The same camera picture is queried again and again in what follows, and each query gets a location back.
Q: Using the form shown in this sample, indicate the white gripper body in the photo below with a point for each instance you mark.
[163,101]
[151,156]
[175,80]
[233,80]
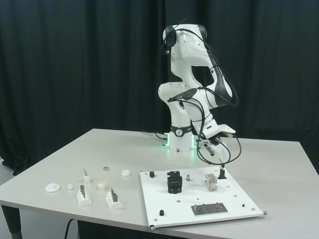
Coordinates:
[224,153]

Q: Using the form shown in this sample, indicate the grey waterproof plug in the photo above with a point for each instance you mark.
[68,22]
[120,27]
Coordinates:
[210,183]

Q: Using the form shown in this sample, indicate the metal BNC plug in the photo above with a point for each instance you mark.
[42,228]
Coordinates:
[188,177]

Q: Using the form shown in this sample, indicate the black D-SUB plug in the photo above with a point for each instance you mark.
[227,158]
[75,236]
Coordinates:
[174,184]

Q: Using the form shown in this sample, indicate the white task board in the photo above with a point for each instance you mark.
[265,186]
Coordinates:
[174,204]

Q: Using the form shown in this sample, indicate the white medium gear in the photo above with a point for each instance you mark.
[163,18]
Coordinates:
[126,172]

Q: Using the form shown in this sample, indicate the large metal square peg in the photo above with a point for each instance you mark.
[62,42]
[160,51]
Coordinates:
[116,198]

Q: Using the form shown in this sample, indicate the white square peg holder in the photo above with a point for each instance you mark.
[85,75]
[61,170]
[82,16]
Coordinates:
[114,204]

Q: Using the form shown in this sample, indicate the cream plug holder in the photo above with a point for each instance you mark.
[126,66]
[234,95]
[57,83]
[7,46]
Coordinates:
[102,186]

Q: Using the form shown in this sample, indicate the small white plug holder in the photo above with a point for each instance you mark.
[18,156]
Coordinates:
[86,179]

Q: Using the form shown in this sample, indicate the large metal round peg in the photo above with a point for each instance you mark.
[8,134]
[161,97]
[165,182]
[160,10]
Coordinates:
[81,188]

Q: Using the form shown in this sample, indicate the white round peg holder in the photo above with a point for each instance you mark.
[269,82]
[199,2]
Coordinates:
[84,201]

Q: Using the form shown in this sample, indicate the white small gear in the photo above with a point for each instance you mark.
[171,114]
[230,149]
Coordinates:
[69,186]

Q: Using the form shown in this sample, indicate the white large gear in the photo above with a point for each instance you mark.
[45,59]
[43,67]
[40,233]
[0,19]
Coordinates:
[52,188]

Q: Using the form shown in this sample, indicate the black curtains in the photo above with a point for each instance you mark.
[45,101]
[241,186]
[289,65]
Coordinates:
[49,62]

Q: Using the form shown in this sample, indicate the black table leg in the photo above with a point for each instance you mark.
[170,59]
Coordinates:
[11,221]

